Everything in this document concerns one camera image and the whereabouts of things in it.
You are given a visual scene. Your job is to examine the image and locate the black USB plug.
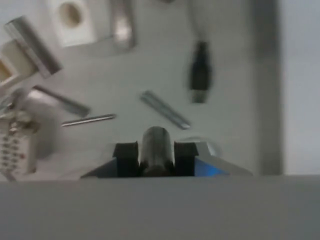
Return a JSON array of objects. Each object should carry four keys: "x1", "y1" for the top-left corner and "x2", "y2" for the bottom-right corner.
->
[{"x1": 185, "y1": 39, "x2": 214, "y2": 104}]

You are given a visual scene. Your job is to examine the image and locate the small metal square peg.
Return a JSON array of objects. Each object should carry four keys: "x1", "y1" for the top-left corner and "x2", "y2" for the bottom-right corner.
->
[{"x1": 31, "y1": 85, "x2": 91, "y2": 117}]

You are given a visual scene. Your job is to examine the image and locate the white sloped peg holder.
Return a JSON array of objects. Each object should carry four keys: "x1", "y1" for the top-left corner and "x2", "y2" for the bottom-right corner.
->
[{"x1": 48, "y1": 0, "x2": 98, "y2": 49}]

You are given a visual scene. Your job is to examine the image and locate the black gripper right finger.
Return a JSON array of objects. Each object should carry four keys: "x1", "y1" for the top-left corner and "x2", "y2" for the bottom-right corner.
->
[{"x1": 173, "y1": 141, "x2": 254, "y2": 178}]

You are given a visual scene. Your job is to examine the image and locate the large metal round peg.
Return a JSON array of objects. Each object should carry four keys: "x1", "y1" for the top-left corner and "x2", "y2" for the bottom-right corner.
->
[{"x1": 3, "y1": 15, "x2": 63, "y2": 79}]

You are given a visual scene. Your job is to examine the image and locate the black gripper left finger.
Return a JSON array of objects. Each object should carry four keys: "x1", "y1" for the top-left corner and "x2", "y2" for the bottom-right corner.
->
[{"x1": 80, "y1": 141, "x2": 140, "y2": 179}]

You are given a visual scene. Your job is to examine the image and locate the thin metal round peg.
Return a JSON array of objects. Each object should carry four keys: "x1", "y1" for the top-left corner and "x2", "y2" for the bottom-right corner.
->
[{"x1": 60, "y1": 113, "x2": 118, "y2": 128}]

